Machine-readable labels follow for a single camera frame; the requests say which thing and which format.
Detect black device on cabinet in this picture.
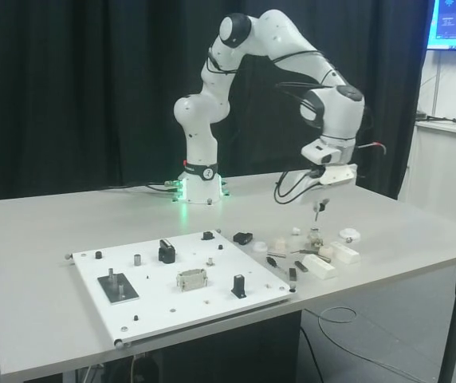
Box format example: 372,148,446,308
414,112,456,130

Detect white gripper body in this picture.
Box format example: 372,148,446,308
287,169,330,207

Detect white cabinet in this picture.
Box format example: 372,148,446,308
404,119,456,231

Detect black floor cable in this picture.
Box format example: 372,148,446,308
298,326,327,383

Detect black box under table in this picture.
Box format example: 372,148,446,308
147,306,305,383

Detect grey floor cable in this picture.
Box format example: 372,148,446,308
306,305,452,383

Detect black looped gripper cable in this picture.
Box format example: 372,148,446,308
273,166,313,206

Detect black curtains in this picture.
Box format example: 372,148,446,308
0,0,444,352

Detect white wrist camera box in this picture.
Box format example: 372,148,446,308
300,138,343,166

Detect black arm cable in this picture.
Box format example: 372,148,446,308
206,48,374,132

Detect long white peg holder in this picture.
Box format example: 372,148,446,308
328,239,362,265
301,255,340,280

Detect flat white mounting plate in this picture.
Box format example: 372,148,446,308
318,162,360,188

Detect white task board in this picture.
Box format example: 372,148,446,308
63,228,299,349

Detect metal BNC plug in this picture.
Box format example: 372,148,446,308
305,227,324,249

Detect black plug with cable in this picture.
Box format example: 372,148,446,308
265,256,289,274

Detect white large gear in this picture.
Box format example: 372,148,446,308
338,227,364,243

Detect black base cable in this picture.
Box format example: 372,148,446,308
143,180,182,194

